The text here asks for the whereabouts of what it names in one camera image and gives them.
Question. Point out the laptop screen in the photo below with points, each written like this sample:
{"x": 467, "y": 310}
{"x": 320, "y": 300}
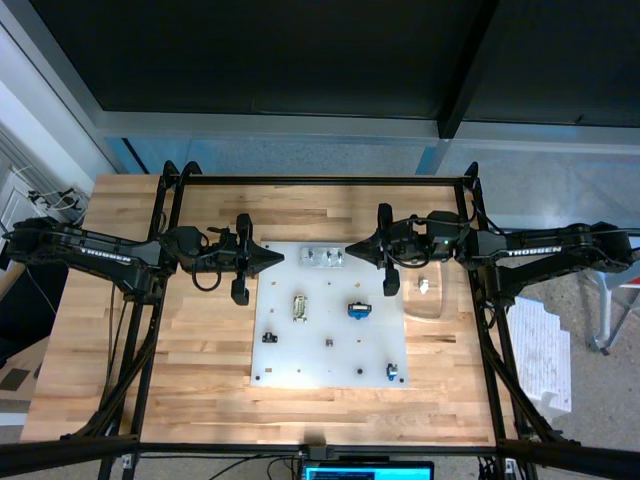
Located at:
{"x": 365, "y": 472}

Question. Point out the blue connector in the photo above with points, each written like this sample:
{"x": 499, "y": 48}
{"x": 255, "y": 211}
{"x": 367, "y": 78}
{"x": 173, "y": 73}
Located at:
{"x": 359, "y": 312}

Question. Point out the beige connector housing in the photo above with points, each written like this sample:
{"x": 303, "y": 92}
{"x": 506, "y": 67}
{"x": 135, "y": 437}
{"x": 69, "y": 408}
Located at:
{"x": 299, "y": 307}

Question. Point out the white task board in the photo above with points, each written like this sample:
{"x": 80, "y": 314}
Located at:
{"x": 310, "y": 350}

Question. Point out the white RJ45 connector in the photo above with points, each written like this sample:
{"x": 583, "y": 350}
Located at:
{"x": 424, "y": 286}

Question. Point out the grey metal stand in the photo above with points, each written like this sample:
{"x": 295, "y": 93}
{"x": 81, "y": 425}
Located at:
{"x": 604, "y": 315}

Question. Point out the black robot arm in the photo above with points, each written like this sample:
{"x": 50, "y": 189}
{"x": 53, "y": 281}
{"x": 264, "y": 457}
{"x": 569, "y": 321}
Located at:
{"x": 105, "y": 252}
{"x": 540, "y": 250}

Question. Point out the black aluminium frame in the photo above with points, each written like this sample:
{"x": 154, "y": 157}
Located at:
{"x": 320, "y": 179}

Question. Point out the black computer monitor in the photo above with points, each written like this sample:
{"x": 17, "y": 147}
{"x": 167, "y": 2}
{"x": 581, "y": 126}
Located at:
{"x": 25, "y": 310}

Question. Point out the small blue socket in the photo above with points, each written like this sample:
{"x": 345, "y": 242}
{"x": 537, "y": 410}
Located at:
{"x": 391, "y": 371}

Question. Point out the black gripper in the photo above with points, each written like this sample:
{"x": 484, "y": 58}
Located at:
{"x": 243, "y": 225}
{"x": 391, "y": 285}

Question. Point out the black clamp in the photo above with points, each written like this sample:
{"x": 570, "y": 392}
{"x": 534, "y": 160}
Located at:
{"x": 270, "y": 338}

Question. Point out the cardboard box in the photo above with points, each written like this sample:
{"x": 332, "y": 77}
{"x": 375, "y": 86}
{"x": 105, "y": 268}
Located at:
{"x": 30, "y": 357}

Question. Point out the clear plastic tub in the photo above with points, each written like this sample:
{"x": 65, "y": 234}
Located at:
{"x": 425, "y": 307}

